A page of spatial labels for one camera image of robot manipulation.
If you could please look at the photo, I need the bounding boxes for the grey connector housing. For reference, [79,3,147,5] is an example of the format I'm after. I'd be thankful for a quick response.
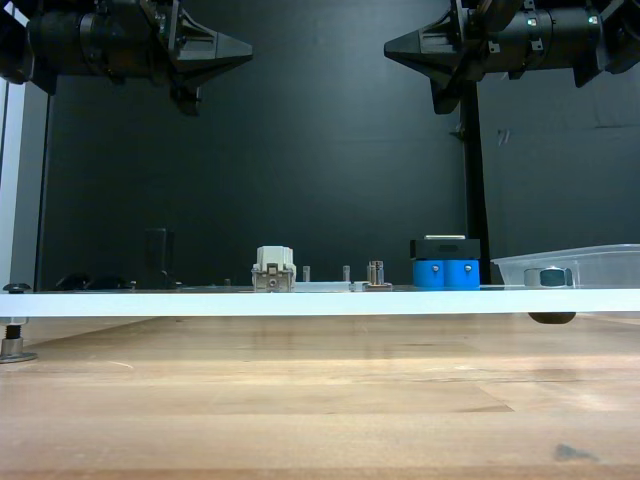
[249,245,297,293]

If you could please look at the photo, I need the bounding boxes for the silver hex nut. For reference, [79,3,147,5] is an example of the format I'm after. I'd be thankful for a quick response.
[523,267,575,289]

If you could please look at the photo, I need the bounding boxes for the silver levelling foot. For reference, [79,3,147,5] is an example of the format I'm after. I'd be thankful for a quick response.
[0,315,39,364]

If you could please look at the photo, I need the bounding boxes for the black upright bracket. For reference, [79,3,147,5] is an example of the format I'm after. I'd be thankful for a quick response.
[132,227,177,290]

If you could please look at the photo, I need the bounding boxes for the metal slotted connector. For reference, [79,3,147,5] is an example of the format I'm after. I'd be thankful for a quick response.
[362,258,394,292]

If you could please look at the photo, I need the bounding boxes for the clear plastic tub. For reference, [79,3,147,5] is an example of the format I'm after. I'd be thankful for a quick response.
[489,243,640,290]

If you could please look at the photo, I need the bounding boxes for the black connector box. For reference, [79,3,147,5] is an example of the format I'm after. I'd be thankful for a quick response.
[409,233,482,262]

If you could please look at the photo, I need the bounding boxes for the black dome knob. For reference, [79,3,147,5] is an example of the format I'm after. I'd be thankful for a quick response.
[55,272,92,291]
[92,274,134,291]

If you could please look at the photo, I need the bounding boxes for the white board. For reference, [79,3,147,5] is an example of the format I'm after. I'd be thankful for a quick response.
[0,285,640,318]

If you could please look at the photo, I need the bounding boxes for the blue mount block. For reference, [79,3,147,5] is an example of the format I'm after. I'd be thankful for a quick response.
[412,258,481,292]

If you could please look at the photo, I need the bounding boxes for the clear plastic bar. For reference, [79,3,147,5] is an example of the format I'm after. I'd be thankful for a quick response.
[295,281,357,293]

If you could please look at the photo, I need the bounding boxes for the black aluminium frame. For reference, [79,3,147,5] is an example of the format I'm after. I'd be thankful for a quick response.
[449,79,494,290]

